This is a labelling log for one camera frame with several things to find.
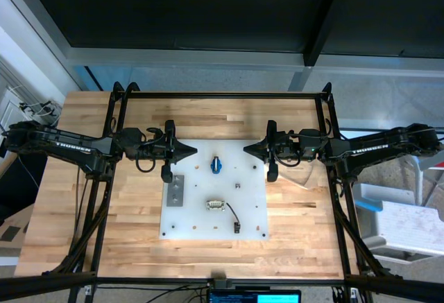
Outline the black camera mount box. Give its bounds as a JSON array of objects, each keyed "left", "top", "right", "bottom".
[{"left": 211, "top": 272, "right": 232, "bottom": 288}]

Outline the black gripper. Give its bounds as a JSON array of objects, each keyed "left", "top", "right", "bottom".
[
  {"left": 243, "top": 120, "right": 291, "bottom": 184},
  {"left": 152, "top": 119, "right": 198, "bottom": 184}
]

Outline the black desk panel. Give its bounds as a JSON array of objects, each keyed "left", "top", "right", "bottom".
[{"left": 20, "top": 0, "right": 444, "bottom": 67}]

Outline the laptop screen with blue edge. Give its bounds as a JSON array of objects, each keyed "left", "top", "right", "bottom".
[{"left": 207, "top": 289, "right": 302, "bottom": 303}]

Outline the white step stool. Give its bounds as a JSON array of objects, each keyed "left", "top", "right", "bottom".
[{"left": 360, "top": 198, "right": 444, "bottom": 266}]

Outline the black USB connector with cable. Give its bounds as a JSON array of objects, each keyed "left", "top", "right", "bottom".
[{"left": 225, "top": 202, "right": 241, "bottom": 225}]

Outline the white plastic board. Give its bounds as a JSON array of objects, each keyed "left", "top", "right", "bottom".
[{"left": 159, "top": 138, "right": 271, "bottom": 241}]

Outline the blue clamp with silver bar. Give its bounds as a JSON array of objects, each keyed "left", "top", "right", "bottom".
[{"left": 209, "top": 155, "right": 225, "bottom": 176}]

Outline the bundle of white cables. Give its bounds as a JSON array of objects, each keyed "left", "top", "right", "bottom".
[{"left": 18, "top": 99, "right": 63, "bottom": 119}]

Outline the brown cardboard box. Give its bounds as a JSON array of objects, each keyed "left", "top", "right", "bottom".
[{"left": 0, "top": 202, "right": 36, "bottom": 249}]

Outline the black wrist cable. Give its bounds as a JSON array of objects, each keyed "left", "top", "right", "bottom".
[
  {"left": 135, "top": 127, "right": 164, "bottom": 173},
  {"left": 273, "top": 130, "right": 301, "bottom": 167}
]

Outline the beige multi-pin connector housing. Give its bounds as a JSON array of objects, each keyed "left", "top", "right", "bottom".
[{"left": 206, "top": 198, "right": 227, "bottom": 212}]

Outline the grey metal plate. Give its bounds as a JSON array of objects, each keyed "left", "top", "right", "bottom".
[{"left": 166, "top": 174, "right": 186, "bottom": 208}]

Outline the black aluminium frame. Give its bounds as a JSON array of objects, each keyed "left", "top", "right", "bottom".
[{"left": 0, "top": 80, "right": 444, "bottom": 303}]

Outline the grey bin with blue edge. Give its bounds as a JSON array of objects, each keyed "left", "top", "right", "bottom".
[{"left": 352, "top": 182, "right": 417, "bottom": 214}]

